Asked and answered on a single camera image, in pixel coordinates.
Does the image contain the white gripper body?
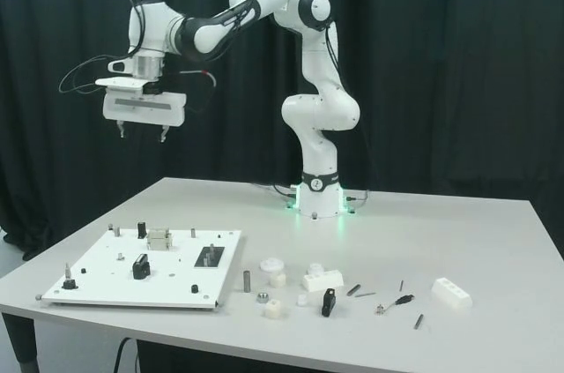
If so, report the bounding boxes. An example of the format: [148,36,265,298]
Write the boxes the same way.
[101,91,188,129]

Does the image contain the white long peg holder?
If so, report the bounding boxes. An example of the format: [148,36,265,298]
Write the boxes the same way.
[301,270,345,291]

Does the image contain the white three-hole peg holder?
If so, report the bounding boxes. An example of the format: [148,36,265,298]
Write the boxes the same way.
[430,277,474,309]

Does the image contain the flat white mounting plate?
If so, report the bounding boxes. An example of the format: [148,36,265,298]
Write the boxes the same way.
[93,77,147,89]

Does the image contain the thin black rod red tag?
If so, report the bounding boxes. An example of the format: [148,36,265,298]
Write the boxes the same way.
[167,68,219,84]

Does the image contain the large black plug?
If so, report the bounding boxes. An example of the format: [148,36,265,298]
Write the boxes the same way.
[132,253,152,281]

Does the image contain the white task board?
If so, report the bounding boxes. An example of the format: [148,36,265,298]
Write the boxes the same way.
[35,227,248,313]

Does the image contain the metal plug with black base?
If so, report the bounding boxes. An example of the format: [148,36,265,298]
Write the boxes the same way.
[62,262,79,291]

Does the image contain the black D-SUB plug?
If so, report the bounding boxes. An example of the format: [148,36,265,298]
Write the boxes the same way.
[320,287,338,318]

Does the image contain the black table leg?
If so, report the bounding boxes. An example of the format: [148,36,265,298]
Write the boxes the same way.
[0,312,37,373]

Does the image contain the black curtains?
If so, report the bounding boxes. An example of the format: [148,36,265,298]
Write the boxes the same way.
[0,0,564,256]

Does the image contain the black looped wrist cable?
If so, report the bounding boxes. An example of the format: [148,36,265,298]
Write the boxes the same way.
[58,54,134,96]

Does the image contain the black base cable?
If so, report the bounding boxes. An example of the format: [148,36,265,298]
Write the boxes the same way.
[345,189,371,207]
[263,182,297,198]

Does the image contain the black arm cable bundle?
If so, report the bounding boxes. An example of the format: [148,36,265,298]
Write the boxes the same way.
[128,0,343,83]

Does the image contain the black cable under table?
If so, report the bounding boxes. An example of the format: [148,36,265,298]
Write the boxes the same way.
[115,336,136,373]

